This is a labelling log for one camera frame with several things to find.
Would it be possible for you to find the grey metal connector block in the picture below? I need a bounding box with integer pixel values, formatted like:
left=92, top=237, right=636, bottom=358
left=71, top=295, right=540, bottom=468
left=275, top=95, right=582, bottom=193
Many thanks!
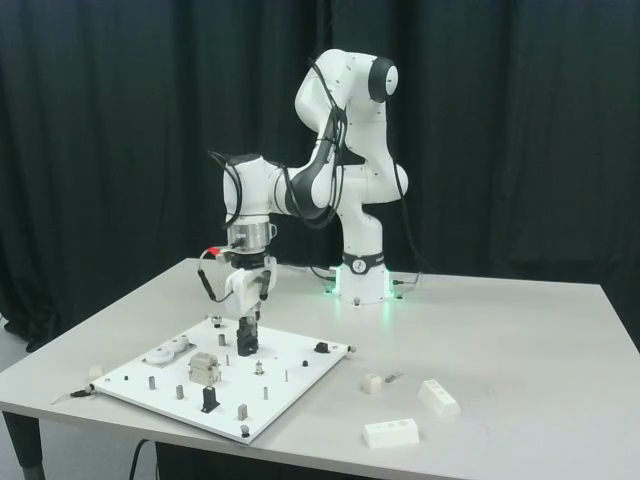
left=186, top=352, right=222, bottom=387

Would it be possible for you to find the white task board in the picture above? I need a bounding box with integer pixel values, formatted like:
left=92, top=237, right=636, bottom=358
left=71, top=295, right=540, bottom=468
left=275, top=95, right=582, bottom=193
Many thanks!
left=91, top=314, right=358, bottom=439

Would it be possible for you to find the white holder with round holes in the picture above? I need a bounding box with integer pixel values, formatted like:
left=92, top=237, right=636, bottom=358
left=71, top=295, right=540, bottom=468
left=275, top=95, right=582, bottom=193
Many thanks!
left=363, top=418, right=421, bottom=448

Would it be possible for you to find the silver sensor ring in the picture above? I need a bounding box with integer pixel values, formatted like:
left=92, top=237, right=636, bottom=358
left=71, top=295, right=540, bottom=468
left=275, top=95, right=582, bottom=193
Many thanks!
left=227, top=221, right=279, bottom=252

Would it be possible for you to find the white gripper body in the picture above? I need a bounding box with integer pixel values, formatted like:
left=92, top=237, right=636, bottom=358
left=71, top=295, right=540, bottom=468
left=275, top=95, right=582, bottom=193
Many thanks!
left=223, top=264, right=279, bottom=318

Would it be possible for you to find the black table leg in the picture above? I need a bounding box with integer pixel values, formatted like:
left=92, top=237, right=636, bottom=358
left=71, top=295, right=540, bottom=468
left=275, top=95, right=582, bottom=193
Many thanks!
left=2, top=410, right=45, bottom=480

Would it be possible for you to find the black upright plug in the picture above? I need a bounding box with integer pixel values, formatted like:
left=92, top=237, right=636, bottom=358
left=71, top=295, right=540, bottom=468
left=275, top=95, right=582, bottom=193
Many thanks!
left=201, top=385, right=222, bottom=415

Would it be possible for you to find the thin black rod on wire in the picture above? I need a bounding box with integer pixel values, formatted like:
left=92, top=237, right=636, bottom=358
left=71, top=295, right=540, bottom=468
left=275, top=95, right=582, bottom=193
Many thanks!
left=196, top=244, right=236, bottom=302

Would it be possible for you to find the black plug with thin cable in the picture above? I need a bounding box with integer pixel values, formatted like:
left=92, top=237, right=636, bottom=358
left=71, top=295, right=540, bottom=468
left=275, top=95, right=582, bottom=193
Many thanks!
left=51, top=387, right=91, bottom=405

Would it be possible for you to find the black curtain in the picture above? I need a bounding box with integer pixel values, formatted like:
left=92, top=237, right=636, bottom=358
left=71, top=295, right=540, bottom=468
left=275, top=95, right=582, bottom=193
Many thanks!
left=0, top=0, right=640, bottom=354

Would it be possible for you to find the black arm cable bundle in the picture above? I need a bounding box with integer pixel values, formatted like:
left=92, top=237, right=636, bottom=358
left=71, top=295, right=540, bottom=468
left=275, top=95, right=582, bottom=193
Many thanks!
left=207, top=55, right=352, bottom=232

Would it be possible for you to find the white holder with square holes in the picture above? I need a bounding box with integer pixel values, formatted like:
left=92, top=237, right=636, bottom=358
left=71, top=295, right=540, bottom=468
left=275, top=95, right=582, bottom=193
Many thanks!
left=417, top=379, right=462, bottom=417

